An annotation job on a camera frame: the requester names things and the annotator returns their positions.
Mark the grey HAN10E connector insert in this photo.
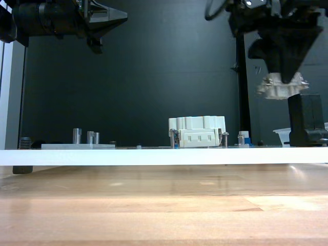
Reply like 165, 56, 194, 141
256, 71, 310, 100

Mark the black connector housing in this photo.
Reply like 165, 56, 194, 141
286, 93, 328, 148

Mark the small white blue connector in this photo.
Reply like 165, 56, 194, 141
237, 130, 254, 148

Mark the beige connector base housing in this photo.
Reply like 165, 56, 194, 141
168, 115, 231, 149

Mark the grey metal plate with posts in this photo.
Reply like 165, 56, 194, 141
40, 127, 116, 150

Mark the ribbed metal screw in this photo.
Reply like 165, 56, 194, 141
18, 136, 32, 150

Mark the white task board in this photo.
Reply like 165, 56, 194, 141
0, 146, 328, 167

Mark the black rubber board foot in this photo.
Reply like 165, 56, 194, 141
12, 166, 33, 175

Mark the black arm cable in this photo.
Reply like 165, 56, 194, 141
204, 0, 231, 22

